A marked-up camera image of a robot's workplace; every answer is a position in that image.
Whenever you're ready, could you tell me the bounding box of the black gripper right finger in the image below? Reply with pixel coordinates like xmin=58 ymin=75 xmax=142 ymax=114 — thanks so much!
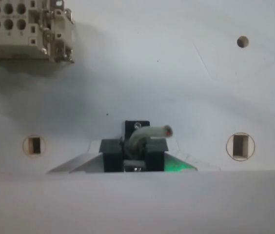
xmin=145 ymin=139 xmax=198 ymax=172

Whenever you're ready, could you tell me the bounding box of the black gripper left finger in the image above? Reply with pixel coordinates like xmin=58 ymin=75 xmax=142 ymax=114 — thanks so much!
xmin=46 ymin=138 xmax=124 ymax=175

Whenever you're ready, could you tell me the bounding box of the white task board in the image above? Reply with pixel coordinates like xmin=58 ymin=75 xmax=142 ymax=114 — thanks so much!
xmin=0 ymin=0 xmax=275 ymax=174

